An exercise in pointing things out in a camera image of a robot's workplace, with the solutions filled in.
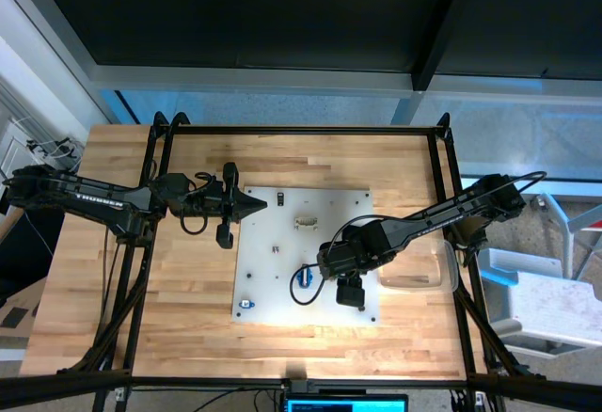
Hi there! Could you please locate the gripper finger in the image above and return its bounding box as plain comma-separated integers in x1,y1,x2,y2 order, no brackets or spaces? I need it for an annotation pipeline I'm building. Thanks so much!
240,204,269,223
240,187,269,206

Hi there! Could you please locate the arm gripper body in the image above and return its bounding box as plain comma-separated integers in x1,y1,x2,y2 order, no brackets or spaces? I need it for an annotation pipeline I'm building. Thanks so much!
334,274,367,309
214,162,244,250

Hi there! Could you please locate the white taskboard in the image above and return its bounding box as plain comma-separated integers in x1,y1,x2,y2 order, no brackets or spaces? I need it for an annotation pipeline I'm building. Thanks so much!
231,185,382,326

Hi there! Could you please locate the beige connector housing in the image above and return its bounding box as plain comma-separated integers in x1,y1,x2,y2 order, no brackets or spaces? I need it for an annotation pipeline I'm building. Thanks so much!
293,214,321,232

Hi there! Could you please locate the clear plastic tub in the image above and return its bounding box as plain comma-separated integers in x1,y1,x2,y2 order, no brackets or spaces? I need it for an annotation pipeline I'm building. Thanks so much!
377,237,460,294

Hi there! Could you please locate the laptop screen blue edge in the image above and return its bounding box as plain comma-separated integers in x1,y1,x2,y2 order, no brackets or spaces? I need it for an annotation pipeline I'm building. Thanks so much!
280,392,409,412

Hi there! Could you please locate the white metal cart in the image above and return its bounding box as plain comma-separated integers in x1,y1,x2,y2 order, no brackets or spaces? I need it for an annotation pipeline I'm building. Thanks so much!
477,246,602,359

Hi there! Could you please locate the grey metal stand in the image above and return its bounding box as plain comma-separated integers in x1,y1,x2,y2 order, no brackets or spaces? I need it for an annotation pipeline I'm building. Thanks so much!
531,190,602,286

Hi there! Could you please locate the brown cardboard box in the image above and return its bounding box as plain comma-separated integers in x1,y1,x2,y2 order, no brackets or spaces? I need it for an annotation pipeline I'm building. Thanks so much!
0,276,48,341

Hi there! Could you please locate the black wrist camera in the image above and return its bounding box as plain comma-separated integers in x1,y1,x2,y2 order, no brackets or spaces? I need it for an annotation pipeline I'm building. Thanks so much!
316,238,347,282

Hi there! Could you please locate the blue clamp mount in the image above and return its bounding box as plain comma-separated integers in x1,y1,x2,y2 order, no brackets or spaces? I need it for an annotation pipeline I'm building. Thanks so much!
295,263,321,290

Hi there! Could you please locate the black metal frame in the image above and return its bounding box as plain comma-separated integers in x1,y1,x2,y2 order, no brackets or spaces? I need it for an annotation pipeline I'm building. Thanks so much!
0,110,602,412

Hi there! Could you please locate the black camera on frame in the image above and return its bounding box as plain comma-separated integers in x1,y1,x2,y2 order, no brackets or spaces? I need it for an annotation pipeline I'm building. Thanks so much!
286,368,315,393

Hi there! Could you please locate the black white cable bundle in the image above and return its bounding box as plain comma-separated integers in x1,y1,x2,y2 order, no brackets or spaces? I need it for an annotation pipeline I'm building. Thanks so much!
23,136,86,162

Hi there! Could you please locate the black right shoulder cable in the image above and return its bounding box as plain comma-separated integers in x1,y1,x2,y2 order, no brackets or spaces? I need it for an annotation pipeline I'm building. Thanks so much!
465,170,548,197

